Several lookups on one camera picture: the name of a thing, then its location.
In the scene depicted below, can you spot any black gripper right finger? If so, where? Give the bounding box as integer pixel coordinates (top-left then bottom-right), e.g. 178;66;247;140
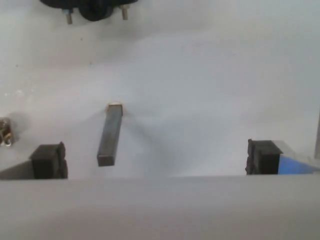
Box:
245;138;320;176

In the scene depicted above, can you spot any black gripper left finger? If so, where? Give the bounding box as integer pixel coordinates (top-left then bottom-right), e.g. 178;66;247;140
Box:
0;141;69;180

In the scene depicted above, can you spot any metal square peg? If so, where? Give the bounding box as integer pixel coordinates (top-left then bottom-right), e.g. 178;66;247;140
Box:
96;101;126;168

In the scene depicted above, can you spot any white task board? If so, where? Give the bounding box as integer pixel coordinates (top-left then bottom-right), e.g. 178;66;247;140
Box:
0;0;320;181

